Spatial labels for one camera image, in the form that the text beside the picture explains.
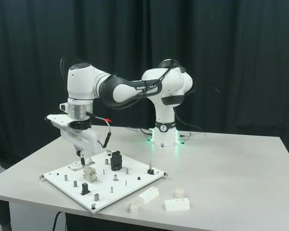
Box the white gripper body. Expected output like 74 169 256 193
60 127 100 155

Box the black D-SUB plug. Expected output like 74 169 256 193
109 151 124 172

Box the white task board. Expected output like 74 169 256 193
39 150 170 214

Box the white gear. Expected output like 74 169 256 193
70 162 84 172

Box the black waterproof plug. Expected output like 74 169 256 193
146 161 155 176

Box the white holder with holes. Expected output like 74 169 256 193
163 197 191 213
138 186 159 204

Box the black curtain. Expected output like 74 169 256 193
0 0 289 167

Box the black base cable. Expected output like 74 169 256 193
138 113 203 140

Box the black table leg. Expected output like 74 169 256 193
0 197 11 231

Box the black cable under table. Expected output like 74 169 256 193
53 211 66 231

